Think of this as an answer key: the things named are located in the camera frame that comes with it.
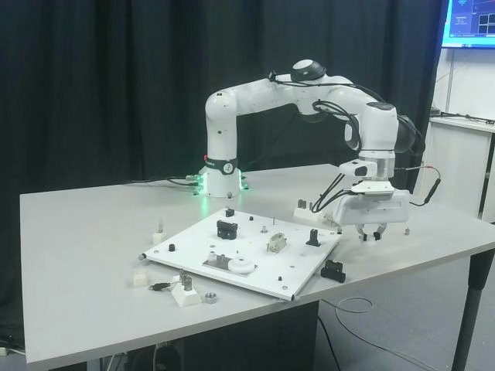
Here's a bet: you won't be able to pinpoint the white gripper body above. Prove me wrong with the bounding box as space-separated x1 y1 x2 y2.
332 189 410 226

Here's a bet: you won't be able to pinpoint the white large gear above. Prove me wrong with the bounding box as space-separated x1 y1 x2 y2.
227 256 257 274

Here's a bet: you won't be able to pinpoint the flat white mounting plate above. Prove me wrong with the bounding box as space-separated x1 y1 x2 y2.
350 179 395 195

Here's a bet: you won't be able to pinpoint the black plug block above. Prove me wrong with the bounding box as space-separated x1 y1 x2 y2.
319 259 347 283

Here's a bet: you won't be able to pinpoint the white square peg holder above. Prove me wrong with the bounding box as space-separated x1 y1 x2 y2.
292 206 324 223

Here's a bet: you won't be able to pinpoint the white cabinet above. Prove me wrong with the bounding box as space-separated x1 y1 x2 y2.
414 115 495 225

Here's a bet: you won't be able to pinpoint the white task board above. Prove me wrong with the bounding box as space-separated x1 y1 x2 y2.
138 206 343 302

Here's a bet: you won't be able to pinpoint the grey table leg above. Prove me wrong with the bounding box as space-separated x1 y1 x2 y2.
451 250 489 371

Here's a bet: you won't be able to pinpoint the white round peg holder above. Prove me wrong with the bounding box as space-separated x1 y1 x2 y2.
169 285 202 308

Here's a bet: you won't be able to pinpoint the blue screen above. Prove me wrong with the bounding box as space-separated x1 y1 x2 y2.
440 0 495 49

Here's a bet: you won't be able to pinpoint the black curtains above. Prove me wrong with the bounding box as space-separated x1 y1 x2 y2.
0 0 444 345

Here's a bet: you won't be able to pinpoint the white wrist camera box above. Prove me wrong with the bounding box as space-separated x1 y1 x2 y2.
339 160 378 179

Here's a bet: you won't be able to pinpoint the thin black rod on wire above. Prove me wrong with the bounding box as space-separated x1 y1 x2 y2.
394 165 444 208

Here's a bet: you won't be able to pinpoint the grey cable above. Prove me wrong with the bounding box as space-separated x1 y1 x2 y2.
334 296 465 371

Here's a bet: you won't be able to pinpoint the thin black cable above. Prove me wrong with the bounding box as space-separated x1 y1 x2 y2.
429 109 495 125

